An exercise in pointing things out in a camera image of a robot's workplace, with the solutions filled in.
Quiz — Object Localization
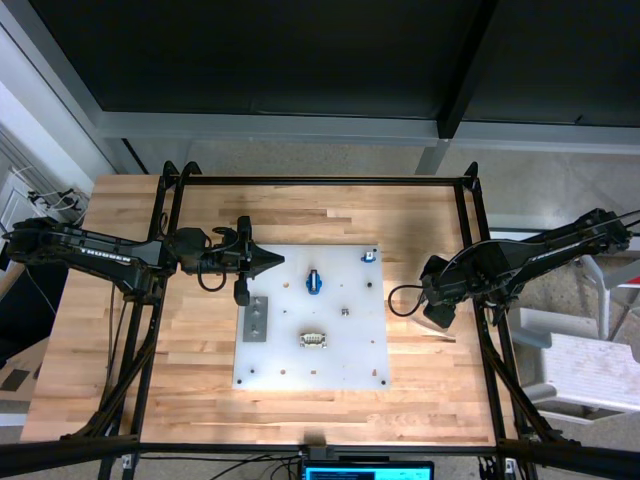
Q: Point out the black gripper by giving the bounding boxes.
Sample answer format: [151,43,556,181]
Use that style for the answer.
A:
[421,255,457,330]
[202,215,286,308]

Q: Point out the clear plastic tub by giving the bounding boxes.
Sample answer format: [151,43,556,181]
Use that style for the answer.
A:
[402,287,459,346]

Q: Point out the blue clamp holder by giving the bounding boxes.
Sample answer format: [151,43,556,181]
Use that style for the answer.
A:
[302,268,325,298]

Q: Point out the grey metal plate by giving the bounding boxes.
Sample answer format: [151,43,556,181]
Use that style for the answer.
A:
[241,295,270,344]

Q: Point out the white board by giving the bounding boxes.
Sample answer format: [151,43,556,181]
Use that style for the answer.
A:
[232,243,392,391]

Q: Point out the white tube stand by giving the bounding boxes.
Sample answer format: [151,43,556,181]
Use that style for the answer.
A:
[574,249,640,346]

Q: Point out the blue-edged screen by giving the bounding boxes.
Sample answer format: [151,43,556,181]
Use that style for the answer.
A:
[298,460,435,480]

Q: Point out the brown cardboard box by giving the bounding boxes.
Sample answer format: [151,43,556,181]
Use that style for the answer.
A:
[0,337,51,416]

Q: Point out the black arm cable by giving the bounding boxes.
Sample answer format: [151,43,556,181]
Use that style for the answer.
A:
[196,258,227,293]
[388,284,427,318]

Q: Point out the black table frame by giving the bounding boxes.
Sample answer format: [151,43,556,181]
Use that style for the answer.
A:
[0,159,640,480]

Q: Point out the grey partition frame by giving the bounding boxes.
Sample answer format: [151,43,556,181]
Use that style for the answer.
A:
[0,0,640,176]

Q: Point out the grey low camera box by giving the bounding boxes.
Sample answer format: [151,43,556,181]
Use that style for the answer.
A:
[304,433,335,459]

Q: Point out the power strip with cables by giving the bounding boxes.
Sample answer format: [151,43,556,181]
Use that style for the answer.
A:
[24,187,90,224]

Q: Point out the black wall post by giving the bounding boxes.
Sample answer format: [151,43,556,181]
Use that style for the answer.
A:
[437,0,501,140]

